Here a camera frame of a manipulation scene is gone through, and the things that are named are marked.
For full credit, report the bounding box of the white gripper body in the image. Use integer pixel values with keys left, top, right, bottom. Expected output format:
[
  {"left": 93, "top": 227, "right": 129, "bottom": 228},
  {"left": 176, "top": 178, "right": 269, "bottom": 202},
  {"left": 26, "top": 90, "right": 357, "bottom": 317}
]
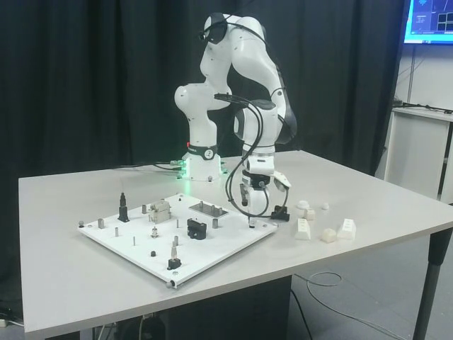
[{"left": 246, "top": 186, "right": 273, "bottom": 218}]

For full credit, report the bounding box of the black connector block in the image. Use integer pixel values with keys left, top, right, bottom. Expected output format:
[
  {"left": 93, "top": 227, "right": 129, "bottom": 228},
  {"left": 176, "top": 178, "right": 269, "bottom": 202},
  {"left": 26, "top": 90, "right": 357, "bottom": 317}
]
[{"left": 270, "top": 204, "right": 292, "bottom": 222}]

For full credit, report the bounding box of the white task board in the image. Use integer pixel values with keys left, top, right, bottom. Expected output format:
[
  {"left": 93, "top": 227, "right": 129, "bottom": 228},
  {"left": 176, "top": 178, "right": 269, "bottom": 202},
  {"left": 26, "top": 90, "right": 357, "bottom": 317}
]
[{"left": 76, "top": 193, "right": 277, "bottom": 288}]

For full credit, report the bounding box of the white sloped holder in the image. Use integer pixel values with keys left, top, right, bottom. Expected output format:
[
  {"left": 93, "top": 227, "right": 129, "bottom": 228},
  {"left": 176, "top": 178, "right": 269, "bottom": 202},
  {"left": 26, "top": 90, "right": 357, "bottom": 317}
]
[
  {"left": 336, "top": 218, "right": 357, "bottom": 241},
  {"left": 292, "top": 218, "right": 312, "bottom": 242}
]

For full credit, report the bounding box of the black D-SUB plug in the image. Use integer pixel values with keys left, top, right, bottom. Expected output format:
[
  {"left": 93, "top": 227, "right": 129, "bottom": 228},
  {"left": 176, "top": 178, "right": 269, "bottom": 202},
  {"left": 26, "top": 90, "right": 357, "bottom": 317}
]
[{"left": 186, "top": 218, "right": 207, "bottom": 240}]

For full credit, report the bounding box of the metal USB plug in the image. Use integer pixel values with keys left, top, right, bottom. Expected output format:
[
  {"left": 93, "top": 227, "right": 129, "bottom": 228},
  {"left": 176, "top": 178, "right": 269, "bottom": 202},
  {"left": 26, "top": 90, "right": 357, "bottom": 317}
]
[{"left": 166, "top": 244, "right": 182, "bottom": 272}]

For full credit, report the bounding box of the beige connector block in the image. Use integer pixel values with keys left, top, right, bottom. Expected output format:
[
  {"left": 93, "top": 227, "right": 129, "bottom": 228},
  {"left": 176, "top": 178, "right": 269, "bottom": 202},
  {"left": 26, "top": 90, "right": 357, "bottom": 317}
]
[{"left": 147, "top": 201, "right": 173, "bottom": 223}]

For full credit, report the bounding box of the tall black plug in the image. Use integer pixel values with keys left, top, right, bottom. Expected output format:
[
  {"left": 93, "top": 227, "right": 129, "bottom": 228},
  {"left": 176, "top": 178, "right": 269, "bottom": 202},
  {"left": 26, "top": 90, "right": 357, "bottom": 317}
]
[{"left": 117, "top": 191, "right": 130, "bottom": 224}]

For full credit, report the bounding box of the white cabinet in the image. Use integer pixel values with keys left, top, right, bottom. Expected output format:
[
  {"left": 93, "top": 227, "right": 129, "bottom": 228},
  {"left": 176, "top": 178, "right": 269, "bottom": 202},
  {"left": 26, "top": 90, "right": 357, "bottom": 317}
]
[{"left": 383, "top": 106, "right": 453, "bottom": 205}]

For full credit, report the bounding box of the dark grey table leg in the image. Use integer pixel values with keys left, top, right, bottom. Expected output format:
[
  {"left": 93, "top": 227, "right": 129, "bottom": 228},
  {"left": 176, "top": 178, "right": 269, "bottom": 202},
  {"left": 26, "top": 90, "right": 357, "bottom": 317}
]
[{"left": 413, "top": 233, "right": 445, "bottom": 340}]

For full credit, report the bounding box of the black curtain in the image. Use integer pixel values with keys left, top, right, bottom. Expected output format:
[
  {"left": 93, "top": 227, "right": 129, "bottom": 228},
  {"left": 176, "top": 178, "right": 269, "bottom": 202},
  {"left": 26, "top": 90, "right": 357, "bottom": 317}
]
[{"left": 0, "top": 0, "right": 405, "bottom": 180}]

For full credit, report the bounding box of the blue screen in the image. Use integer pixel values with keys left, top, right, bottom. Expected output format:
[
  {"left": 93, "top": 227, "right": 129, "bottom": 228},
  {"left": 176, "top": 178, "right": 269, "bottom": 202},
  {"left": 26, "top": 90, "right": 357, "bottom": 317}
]
[{"left": 403, "top": 0, "right": 453, "bottom": 46}]

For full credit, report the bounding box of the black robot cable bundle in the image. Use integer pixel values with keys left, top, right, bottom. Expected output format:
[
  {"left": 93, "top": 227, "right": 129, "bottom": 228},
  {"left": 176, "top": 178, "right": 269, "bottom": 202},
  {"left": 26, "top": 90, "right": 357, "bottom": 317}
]
[{"left": 197, "top": 13, "right": 300, "bottom": 217}]

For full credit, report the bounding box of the grey floor cable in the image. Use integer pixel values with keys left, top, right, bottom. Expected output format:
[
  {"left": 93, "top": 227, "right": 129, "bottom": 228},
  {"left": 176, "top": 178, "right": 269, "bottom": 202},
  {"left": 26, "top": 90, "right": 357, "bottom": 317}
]
[{"left": 306, "top": 271, "right": 417, "bottom": 340}]

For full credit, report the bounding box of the black table cable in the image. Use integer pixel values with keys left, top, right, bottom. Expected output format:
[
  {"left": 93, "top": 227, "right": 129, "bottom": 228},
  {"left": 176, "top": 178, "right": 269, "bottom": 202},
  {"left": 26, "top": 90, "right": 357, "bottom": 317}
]
[{"left": 118, "top": 160, "right": 187, "bottom": 175}]

